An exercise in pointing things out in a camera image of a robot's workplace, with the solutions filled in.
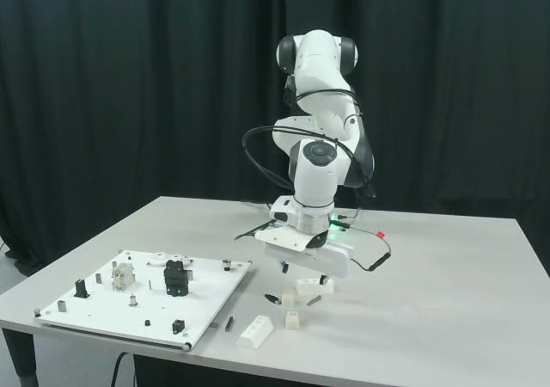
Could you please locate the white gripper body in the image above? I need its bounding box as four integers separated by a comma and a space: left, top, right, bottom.
262, 240, 355, 279

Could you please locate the black D-SUB plug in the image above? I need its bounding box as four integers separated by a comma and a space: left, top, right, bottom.
163, 257, 191, 298

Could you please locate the white three-hole holder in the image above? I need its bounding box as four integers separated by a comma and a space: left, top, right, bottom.
235, 314, 276, 350
296, 277, 335, 296

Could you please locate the flat white mounting plate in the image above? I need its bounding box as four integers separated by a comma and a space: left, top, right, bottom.
254, 225, 311, 251

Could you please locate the white task board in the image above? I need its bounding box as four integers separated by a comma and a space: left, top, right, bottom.
33, 249, 254, 353

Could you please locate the beige waterproof plug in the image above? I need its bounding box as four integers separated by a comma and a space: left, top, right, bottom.
110, 262, 137, 292

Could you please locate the black curtain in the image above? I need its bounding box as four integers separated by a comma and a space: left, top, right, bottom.
0, 0, 550, 276

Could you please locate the black table leg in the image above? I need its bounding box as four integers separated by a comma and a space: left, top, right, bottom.
0, 329, 35, 387

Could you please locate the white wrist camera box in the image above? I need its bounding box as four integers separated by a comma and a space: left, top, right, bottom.
269, 196, 298, 224

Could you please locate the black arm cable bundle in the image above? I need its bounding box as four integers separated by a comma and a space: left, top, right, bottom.
242, 72, 379, 242

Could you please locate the black cable under table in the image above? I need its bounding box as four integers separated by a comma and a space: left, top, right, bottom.
112, 351, 135, 387

